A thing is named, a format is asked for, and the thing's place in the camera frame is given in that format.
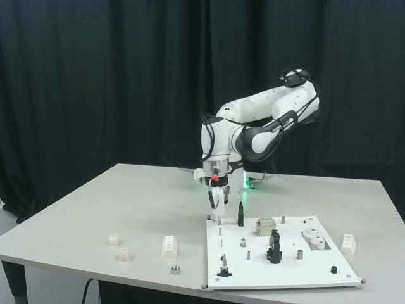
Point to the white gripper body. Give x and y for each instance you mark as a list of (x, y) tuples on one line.
[(218, 202)]

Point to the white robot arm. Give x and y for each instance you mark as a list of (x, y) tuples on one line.
[(253, 101)]

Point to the white peg holder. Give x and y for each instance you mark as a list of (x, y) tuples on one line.
[(169, 247), (348, 244)]

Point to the thick metal round peg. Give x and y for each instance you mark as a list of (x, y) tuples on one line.
[(299, 254)]

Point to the metal BNC plug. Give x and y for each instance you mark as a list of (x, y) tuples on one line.
[(243, 241)]

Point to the beige connector block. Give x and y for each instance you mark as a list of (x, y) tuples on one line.
[(264, 227)]

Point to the metal bolt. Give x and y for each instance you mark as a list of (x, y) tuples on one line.
[(223, 261)]

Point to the black D-SUB plug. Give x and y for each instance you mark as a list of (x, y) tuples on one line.
[(274, 248)]

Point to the metal hex nut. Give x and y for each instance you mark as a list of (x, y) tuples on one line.
[(173, 269)]

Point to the white task board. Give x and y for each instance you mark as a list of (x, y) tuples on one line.
[(284, 269)]

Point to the white large gear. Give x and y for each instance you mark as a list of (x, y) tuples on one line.
[(309, 233)]

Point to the white medium gear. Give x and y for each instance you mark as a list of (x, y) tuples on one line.
[(315, 241)]

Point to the small cream holder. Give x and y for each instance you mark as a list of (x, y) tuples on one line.
[(124, 254)]

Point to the white small gear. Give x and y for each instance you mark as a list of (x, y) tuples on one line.
[(320, 246)]

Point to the small white holder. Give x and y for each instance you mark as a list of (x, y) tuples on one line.
[(113, 239)]

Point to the black round knob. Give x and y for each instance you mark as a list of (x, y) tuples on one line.
[(333, 269)]

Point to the black curtain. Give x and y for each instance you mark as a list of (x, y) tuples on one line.
[(95, 63)]

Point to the dark table leg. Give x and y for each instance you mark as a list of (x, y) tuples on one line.
[(14, 282)]

